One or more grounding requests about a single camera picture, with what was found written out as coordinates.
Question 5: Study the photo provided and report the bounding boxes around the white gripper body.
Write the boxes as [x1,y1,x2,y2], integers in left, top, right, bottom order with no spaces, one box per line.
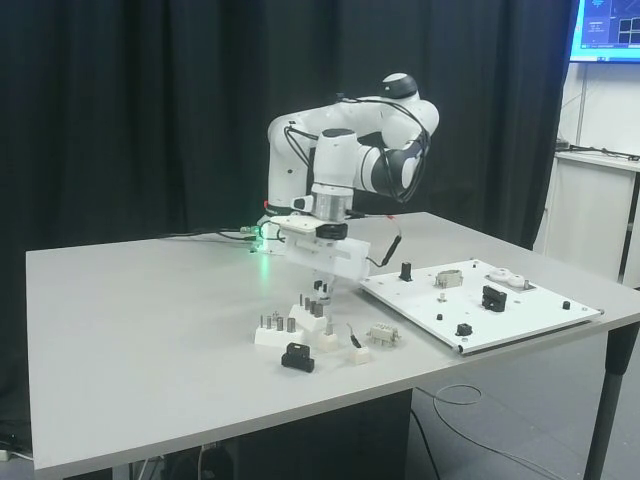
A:
[283,232,372,281]

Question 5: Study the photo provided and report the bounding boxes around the white peg holder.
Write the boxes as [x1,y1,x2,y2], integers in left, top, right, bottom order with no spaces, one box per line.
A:
[253,319,302,347]
[287,302,332,335]

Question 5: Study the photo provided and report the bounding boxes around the white task board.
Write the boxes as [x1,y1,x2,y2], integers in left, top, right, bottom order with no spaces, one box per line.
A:
[360,257,605,357]

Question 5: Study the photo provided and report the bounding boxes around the black curtains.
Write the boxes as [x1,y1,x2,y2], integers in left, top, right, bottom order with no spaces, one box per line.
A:
[0,0,582,254]

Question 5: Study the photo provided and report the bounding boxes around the black table leg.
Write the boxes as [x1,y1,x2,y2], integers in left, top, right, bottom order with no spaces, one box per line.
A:
[583,327,632,480]

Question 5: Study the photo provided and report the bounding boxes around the blue screen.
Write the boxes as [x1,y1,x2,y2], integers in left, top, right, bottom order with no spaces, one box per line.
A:
[568,0,640,64]

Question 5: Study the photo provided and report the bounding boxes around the flat white mount plate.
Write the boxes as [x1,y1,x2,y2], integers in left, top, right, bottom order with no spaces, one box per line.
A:
[276,215,327,235]

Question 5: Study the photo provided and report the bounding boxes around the silver flange ring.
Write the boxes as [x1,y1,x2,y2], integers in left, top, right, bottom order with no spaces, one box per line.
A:
[310,192,350,221]

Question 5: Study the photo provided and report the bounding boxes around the thin black rod on wire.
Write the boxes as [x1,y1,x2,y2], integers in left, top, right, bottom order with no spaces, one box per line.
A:
[347,209,405,267]

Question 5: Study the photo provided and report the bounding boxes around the black base cable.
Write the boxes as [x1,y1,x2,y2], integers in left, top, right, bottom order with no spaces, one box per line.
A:
[167,227,264,246]

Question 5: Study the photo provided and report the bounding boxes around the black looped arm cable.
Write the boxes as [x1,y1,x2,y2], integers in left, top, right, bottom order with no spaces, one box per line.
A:
[282,122,322,201]

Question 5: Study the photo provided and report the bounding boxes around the long black arm cable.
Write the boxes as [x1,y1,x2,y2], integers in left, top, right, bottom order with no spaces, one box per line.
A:
[337,93,437,204]

